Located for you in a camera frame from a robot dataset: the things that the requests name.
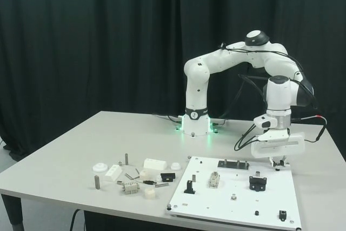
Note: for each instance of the metal round peg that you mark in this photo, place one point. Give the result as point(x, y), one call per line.
point(126, 159)

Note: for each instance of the white small gear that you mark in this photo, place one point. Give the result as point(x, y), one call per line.
point(175, 165)

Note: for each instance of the black Ethernet plug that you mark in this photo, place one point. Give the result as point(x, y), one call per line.
point(147, 181)

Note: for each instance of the black table leg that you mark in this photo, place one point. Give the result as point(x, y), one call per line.
point(12, 214)

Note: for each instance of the white task board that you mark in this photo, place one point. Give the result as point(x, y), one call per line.
point(232, 209)

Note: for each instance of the white peg holder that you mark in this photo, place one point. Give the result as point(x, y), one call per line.
point(112, 173)
point(154, 164)

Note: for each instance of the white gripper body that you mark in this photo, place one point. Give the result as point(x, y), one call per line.
point(278, 148)

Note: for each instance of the dark metal bar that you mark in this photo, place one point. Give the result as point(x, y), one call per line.
point(161, 185)

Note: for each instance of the metal hex bolt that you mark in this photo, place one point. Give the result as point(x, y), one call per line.
point(277, 164)

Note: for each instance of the white large gear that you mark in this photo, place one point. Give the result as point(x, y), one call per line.
point(100, 167)

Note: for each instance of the beige multi-pin plug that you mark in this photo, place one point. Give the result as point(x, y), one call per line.
point(127, 188)

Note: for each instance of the black curtain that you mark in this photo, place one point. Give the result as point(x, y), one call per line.
point(67, 39)

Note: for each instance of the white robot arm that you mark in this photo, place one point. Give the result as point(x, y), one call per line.
point(194, 85)

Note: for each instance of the grey metal plate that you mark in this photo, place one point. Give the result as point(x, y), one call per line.
point(129, 173)

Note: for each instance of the black rectangular plug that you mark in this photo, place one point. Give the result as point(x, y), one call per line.
point(167, 177)

